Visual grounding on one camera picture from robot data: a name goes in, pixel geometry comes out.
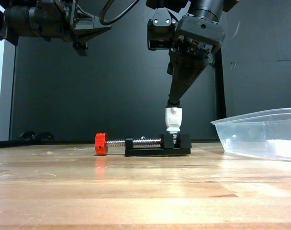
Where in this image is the white power plug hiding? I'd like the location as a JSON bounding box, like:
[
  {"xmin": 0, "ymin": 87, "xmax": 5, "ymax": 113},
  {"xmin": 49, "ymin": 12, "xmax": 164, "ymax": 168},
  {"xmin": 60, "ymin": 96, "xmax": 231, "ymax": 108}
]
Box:
[{"xmin": 164, "ymin": 107, "xmax": 182, "ymax": 134}]

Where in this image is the black vise with orange knob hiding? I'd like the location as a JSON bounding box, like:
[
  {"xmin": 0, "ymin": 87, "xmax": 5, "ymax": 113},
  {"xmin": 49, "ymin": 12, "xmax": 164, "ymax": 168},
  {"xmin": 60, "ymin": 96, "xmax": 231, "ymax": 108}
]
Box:
[{"xmin": 94, "ymin": 132, "xmax": 192, "ymax": 158}]

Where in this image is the clear plastic tub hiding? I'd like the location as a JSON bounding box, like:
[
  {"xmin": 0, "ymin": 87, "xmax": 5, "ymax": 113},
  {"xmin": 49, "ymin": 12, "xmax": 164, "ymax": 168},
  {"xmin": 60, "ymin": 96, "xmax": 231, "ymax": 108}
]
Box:
[{"xmin": 210, "ymin": 107, "xmax": 291, "ymax": 162}]

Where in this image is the small white block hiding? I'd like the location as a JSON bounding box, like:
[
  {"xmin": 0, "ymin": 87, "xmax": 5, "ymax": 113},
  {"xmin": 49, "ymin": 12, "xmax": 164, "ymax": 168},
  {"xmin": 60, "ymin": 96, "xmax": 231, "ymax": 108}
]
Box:
[{"xmin": 265, "ymin": 138, "xmax": 291, "ymax": 158}]

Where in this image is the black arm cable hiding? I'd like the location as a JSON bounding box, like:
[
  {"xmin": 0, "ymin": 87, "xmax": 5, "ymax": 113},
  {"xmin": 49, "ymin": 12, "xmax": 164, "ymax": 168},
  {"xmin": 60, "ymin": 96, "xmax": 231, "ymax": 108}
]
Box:
[{"xmin": 99, "ymin": 0, "xmax": 140, "ymax": 26}]

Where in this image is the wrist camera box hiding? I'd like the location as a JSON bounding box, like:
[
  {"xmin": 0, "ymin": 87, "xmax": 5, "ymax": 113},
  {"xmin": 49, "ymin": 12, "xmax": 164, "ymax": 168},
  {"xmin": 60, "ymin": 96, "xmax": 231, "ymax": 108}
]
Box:
[{"xmin": 147, "ymin": 8, "xmax": 178, "ymax": 51}]

